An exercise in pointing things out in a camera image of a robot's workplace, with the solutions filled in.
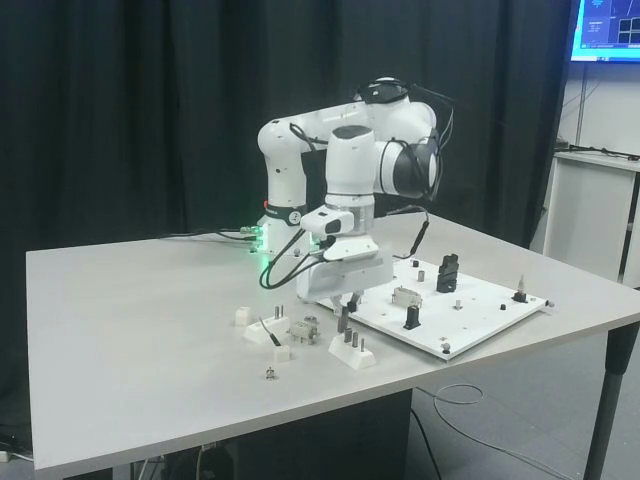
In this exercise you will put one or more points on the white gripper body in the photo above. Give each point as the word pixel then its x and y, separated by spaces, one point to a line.
pixel 345 280

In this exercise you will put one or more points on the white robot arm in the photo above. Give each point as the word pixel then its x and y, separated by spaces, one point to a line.
pixel 350 165

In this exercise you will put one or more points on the white square peg holder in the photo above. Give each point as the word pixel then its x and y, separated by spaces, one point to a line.
pixel 350 356

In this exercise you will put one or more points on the white round peg holder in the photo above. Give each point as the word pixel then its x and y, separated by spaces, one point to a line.
pixel 260 334

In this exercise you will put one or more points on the flat white mounting plate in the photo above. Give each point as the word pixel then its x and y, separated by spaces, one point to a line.
pixel 355 249

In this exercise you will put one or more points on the small white plug holder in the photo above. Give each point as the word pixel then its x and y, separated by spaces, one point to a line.
pixel 281 354

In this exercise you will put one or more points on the small white cube holder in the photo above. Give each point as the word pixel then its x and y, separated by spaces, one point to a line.
pixel 243 316

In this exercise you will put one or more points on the black D-SUB plug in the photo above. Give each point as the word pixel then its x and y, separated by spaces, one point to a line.
pixel 446 275

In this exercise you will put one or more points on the white task board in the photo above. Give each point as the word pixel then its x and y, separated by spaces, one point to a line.
pixel 475 315

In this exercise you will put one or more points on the white cabinet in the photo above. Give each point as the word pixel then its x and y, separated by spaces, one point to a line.
pixel 585 210

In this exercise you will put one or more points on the black curtain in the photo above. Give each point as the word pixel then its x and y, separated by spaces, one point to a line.
pixel 150 100

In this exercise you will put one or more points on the dark table leg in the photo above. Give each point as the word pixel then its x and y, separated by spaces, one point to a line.
pixel 607 400

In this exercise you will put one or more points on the blue screen monitor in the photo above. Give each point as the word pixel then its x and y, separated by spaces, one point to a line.
pixel 605 30

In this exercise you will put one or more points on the white power strip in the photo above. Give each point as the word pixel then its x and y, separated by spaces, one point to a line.
pixel 4 456

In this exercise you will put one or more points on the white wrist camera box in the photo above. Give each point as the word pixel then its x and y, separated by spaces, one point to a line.
pixel 320 220

